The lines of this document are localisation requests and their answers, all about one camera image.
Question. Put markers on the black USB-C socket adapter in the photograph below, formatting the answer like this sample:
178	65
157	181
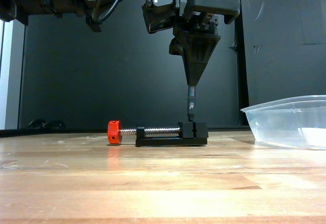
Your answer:
191	108

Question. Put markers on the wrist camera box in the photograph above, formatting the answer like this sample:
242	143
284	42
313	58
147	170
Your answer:
160	17

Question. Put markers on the black vise with orange knob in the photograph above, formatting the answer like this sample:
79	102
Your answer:
163	137

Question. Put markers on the clear plastic tub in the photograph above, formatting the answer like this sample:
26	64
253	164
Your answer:
275	122

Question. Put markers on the black metal frame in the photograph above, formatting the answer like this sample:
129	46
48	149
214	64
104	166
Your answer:
242	81

